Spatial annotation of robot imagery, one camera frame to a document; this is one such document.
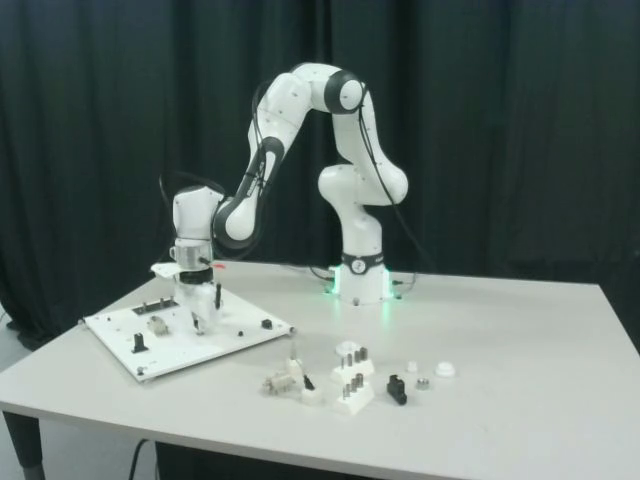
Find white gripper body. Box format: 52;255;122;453
175;280;220;324

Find white task board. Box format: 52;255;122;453
79;282;299;385

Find beige metal connector plug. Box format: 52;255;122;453
260;370;296;399

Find white small holder with plug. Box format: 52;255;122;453
283;342;305;382

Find white holder square pegs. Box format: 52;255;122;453
329;349;375;381

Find white holder round pegs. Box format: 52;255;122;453
331;382;375;416

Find black equipment box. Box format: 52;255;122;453
154;439;451;480

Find black curtain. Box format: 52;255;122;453
0;0;640;346

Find black D-SUB plug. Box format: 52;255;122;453
385;374;409;405

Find black table leg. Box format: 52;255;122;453
1;410;41;480

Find black hanging cable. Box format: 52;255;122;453
130;438;151;480

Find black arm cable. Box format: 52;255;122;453
157;84;431;281

